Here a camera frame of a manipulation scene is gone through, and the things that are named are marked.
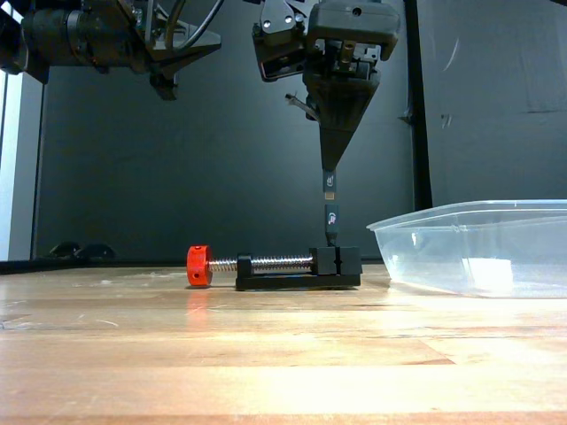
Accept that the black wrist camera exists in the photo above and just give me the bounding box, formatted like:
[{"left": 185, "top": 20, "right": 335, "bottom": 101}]
[{"left": 251, "top": 0, "right": 309, "bottom": 84}]

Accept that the clear plastic tub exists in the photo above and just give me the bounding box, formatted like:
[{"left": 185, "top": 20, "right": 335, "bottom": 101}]
[{"left": 365, "top": 197, "right": 567, "bottom": 301}]

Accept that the black USB-C socket connector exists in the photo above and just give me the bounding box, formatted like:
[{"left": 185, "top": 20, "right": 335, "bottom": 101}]
[{"left": 323, "top": 203, "right": 342, "bottom": 249}]

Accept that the USB-C plug with braided cable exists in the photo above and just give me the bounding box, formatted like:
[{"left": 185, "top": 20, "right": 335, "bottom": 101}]
[{"left": 283, "top": 91, "right": 339, "bottom": 202}]

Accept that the black clamp with red knob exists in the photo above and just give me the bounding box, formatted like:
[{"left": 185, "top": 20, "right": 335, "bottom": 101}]
[{"left": 185, "top": 244, "right": 362, "bottom": 292}]

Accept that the black aluminium table frame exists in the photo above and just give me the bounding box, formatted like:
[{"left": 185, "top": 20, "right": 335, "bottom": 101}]
[{"left": 0, "top": 258, "right": 391, "bottom": 276}]

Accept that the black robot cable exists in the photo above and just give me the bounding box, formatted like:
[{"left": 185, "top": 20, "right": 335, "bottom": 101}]
[{"left": 164, "top": 0, "right": 225, "bottom": 50}]

